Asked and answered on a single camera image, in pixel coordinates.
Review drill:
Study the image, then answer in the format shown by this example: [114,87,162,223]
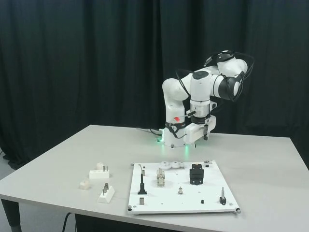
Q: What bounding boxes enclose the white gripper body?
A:
[183,115,216,144]

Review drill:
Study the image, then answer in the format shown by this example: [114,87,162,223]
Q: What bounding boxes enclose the long white peg holder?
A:
[89,169,111,180]

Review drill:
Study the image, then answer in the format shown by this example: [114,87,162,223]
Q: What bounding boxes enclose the wedge white peg holder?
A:
[97,187,116,203]

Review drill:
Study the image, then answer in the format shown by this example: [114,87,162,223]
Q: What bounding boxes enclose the black rod with red tag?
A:
[173,110,197,122]

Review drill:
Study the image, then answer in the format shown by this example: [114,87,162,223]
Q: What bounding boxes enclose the black D-SUB plug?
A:
[189,163,205,186]

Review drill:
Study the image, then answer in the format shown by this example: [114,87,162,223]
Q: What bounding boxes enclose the white task board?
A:
[127,160,241,215]

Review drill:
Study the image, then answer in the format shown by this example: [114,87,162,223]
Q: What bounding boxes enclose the black waterproof plug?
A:
[219,187,227,205]

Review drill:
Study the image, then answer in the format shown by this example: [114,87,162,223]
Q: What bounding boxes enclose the black USB plug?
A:
[137,164,148,195]

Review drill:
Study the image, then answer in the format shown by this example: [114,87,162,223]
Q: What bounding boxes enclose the black curtains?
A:
[0,0,309,170]

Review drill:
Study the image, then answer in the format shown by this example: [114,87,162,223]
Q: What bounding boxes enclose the dark table leg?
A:
[0,199,20,232]

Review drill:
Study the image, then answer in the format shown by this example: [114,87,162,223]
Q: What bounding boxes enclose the black base cable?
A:
[136,126,165,136]

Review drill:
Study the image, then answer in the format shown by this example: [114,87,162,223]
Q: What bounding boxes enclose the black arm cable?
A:
[175,50,255,102]

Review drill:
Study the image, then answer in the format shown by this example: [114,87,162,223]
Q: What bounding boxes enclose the black cable under table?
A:
[63,212,74,232]

